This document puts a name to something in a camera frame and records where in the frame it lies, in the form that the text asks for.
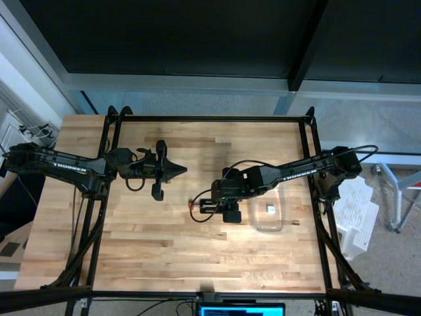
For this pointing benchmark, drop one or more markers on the laptop with blue screen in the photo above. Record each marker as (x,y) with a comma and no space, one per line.
(240,311)

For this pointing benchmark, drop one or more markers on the black vise with orange knob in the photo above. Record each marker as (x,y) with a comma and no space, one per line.
(205,205)

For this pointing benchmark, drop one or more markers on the grey metal chair red seat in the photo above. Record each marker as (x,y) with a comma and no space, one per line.
(397,204)

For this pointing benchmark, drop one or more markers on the small white block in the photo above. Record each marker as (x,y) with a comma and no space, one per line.
(270,208)

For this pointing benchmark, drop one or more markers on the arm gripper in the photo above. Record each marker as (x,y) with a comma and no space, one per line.
(230,189)
(148,169)

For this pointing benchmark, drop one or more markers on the black metal table frame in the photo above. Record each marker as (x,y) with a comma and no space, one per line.
(210,118)

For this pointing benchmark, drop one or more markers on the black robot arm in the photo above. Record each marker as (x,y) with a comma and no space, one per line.
(296,172)
(65,164)

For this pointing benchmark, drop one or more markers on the white plastic step stool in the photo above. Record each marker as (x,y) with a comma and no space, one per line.
(355,224)

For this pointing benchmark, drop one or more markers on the black upright post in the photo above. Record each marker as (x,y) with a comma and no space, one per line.
(302,59)

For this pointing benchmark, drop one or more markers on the small black camera box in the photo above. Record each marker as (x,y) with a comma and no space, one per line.
(208,296)

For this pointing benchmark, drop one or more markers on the large black floor object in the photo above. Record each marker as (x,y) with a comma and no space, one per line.
(16,204)

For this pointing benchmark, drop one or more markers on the small silver frame bracket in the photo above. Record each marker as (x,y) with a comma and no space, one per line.
(84,302)
(335,306)

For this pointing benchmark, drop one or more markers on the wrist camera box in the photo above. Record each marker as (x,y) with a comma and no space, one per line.
(121,156)

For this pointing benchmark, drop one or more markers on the clear plastic tub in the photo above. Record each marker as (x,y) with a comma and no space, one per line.
(263,220)

